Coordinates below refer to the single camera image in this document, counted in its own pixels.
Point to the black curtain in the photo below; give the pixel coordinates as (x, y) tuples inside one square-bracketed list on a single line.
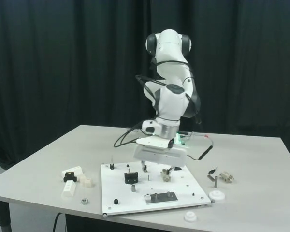
[(62, 60)]

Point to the white small gear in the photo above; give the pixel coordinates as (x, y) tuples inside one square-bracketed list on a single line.
[(190, 216)]

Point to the black D-SUB plug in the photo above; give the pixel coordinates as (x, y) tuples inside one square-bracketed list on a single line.
[(69, 177)]

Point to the small metal plug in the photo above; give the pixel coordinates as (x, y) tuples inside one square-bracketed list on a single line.
[(212, 170)]

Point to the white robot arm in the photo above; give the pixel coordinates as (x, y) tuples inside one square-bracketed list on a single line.
[(169, 101)]

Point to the dark table leg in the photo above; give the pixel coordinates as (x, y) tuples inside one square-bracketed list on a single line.
[(1, 215)]

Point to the white task board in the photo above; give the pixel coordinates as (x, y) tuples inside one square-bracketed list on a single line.
[(174, 193)]

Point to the white large gear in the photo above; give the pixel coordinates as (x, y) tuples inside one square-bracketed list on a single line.
[(217, 195)]

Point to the green lit electronics board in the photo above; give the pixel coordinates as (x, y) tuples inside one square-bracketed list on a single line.
[(182, 139)]

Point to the large white holder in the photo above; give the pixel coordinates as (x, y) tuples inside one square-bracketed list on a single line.
[(73, 169)]

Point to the white holder with holes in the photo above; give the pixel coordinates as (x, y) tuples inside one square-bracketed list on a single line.
[(68, 189)]

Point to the small white holder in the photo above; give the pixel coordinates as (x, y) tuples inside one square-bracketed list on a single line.
[(81, 178), (88, 183)]

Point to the metal nut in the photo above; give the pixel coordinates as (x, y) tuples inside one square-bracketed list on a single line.
[(84, 201)]

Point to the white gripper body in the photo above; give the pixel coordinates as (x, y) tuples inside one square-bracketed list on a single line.
[(159, 155)]

